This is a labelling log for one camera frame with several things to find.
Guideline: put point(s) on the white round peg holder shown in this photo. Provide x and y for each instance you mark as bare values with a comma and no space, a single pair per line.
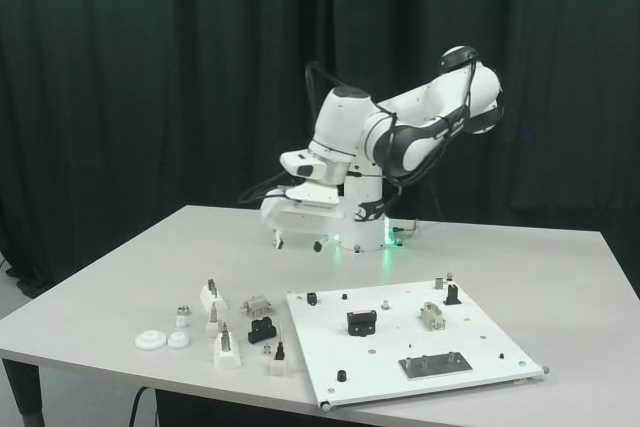
227,358

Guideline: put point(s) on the dark grey table leg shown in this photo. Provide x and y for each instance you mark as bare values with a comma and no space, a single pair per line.
22,392

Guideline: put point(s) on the white square peg holder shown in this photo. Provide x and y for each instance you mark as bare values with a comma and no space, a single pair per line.
212,301

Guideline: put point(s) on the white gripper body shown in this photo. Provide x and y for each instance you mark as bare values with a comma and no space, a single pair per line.
300,217

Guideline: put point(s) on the metal nut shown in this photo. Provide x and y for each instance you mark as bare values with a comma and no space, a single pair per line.
183,309

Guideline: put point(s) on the black curtain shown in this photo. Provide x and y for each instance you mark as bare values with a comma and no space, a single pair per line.
150,47

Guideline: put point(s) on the white task board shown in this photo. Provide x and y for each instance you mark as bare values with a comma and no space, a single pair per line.
400,342

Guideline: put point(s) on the small white bolt holder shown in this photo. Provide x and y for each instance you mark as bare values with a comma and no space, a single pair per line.
214,329

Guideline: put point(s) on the metal bolt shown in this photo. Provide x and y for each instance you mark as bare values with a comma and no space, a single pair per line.
214,314

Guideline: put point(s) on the small white plug holder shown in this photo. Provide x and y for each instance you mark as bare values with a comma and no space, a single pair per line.
280,367

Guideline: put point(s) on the white medium gear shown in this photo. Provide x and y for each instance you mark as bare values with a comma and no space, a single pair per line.
179,340

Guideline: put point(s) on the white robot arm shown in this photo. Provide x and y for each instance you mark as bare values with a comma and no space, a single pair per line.
345,117

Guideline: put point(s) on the white large gear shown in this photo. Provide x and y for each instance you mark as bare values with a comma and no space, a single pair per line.
150,340

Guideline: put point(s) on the metal BNC plug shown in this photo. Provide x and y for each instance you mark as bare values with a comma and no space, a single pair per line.
267,349

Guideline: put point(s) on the large metal round peg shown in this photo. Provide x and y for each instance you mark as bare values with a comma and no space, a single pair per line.
228,343

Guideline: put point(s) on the white camera box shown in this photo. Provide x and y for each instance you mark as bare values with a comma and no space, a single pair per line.
300,163

